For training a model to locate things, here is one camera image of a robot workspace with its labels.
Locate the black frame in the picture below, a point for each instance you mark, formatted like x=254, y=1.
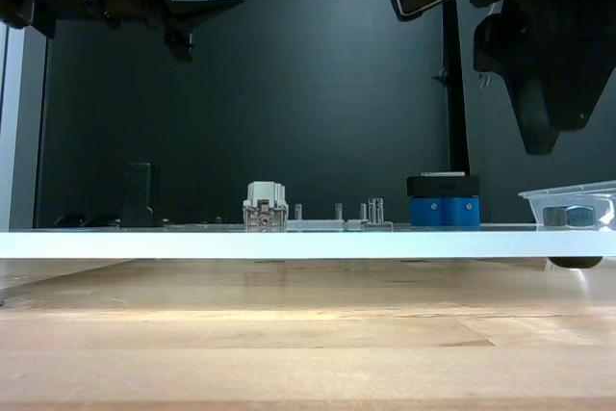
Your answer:
x=456, y=93

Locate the steel bar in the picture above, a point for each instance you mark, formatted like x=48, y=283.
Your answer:
x=443, y=173

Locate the white task board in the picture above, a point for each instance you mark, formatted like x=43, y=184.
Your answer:
x=289, y=245

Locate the short steel peg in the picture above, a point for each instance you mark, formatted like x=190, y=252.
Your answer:
x=363, y=213
x=298, y=213
x=338, y=213

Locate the blue socket block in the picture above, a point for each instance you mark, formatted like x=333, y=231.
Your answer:
x=428, y=211
x=464, y=211

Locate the threaded stud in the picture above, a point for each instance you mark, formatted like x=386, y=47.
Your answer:
x=377, y=209

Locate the clear plastic container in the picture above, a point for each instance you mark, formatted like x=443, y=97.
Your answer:
x=577, y=199

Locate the beige many-pin connector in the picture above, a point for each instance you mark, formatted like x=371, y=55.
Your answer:
x=264, y=206

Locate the tall black block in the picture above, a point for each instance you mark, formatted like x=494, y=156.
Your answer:
x=138, y=194

